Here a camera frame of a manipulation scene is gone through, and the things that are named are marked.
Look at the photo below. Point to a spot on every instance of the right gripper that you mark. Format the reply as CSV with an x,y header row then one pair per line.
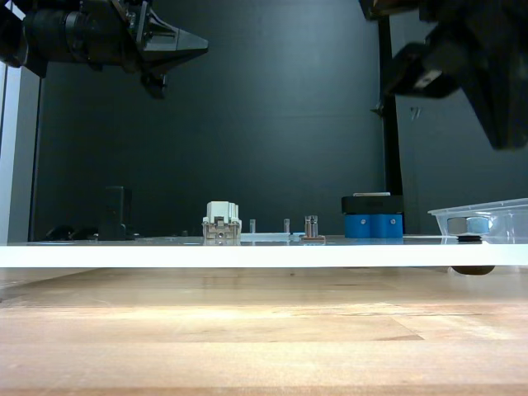
x,y
474,16

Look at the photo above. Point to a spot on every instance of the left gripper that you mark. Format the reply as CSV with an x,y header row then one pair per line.
x,y
136,62

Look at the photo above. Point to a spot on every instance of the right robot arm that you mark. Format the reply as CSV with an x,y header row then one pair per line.
x,y
387,7

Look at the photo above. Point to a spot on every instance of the steel nut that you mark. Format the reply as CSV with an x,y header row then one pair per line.
x,y
470,226

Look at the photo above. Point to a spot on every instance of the clear plastic container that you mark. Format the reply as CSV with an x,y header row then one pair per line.
x,y
507,218

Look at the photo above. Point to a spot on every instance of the black block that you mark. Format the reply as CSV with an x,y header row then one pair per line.
x,y
371,204

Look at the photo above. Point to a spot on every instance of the blue socket blocks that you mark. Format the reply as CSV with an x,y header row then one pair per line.
x,y
373,226

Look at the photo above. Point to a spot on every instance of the beige many-pin connector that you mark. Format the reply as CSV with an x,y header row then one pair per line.
x,y
222,222

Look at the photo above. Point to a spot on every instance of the short steel peg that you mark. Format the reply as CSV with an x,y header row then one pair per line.
x,y
286,225
253,226

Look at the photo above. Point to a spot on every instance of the white flat plate fitting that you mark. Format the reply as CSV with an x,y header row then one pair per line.
x,y
268,237

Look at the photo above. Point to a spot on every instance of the white task board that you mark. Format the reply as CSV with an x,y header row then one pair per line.
x,y
247,255

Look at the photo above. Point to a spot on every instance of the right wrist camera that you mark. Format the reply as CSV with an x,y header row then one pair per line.
x,y
420,72

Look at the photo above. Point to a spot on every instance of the black frame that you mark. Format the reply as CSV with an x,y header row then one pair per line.
x,y
389,123

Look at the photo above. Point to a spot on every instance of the black upright bracket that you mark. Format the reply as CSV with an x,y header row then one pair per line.
x,y
115,212

